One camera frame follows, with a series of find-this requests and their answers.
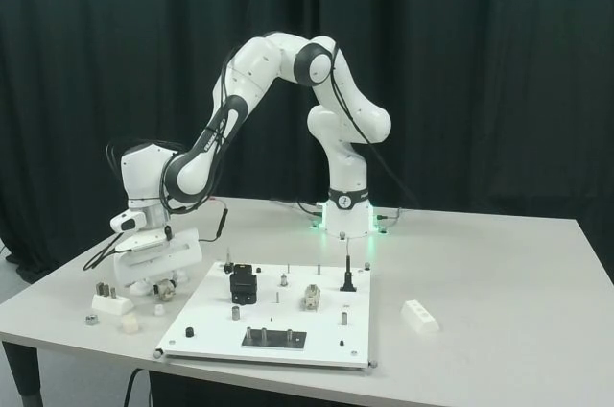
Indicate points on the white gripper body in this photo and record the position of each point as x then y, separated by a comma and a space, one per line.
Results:
163, 263

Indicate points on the black curtains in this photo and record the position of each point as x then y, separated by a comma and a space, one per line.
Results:
96, 42

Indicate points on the white small gear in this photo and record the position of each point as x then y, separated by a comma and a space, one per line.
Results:
159, 310

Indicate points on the black D-SUB plug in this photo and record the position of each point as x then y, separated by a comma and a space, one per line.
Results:
243, 284

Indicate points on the metal round peg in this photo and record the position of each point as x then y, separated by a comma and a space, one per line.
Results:
236, 314
344, 319

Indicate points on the white task board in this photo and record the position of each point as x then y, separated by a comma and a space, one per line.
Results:
288, 325

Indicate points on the metal hex nut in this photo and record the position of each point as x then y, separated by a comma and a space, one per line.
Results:
91, 320

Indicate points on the black table leg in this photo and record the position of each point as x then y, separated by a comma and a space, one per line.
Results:
21, 373

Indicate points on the white mounting plate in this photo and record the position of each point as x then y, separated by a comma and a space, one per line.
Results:
141, 244

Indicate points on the small white block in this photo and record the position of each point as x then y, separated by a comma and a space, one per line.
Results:
129, 324

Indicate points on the white large gear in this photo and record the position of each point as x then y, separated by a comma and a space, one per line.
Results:
140, 289

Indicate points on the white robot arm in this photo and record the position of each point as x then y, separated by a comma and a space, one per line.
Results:
259, 61

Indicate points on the empty white peg holder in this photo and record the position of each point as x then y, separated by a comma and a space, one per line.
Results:
419, 317

